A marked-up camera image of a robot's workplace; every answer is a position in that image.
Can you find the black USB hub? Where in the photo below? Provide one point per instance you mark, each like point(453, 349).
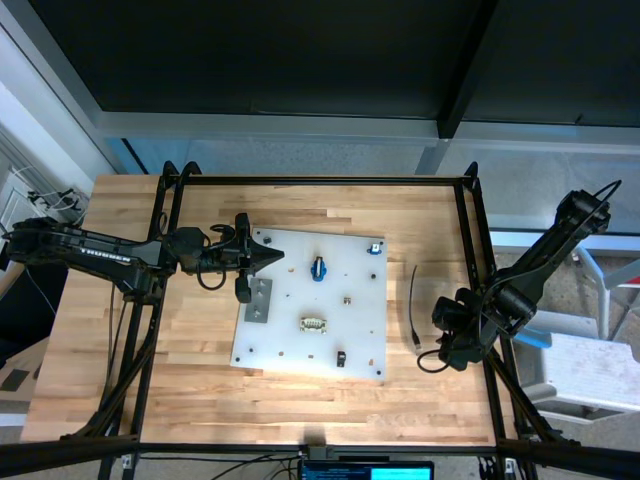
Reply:
point(342, 358)

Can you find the blue and white connector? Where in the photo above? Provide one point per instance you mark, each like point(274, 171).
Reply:
point(374, 248)

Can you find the clear plastic tub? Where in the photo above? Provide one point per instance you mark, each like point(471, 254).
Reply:
point(430, 295)

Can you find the blue clamp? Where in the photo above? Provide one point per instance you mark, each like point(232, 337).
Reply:
point(318, 269)

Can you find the laptop screen with blue edge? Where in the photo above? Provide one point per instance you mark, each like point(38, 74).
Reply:
point(350, 472)

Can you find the grey metal socket plate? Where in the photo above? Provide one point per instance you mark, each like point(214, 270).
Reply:
point(260, 305)

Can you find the white board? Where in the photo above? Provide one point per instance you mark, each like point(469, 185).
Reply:
point(295, 310)

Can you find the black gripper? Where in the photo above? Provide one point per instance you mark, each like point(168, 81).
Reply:
point(470, 325)
point(243, 225)

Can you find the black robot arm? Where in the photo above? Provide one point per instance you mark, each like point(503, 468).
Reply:
point(550, 245)
point(100, 252)

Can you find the black metal frame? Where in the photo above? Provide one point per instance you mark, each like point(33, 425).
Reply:
point(320, 180)

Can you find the grey window sill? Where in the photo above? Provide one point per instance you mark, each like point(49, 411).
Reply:
point(300, 127)

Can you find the beige multi-pin connector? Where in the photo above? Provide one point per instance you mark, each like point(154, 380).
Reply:
point(314, 325)

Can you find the white step stool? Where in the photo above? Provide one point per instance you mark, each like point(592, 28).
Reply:
point(575, 370)

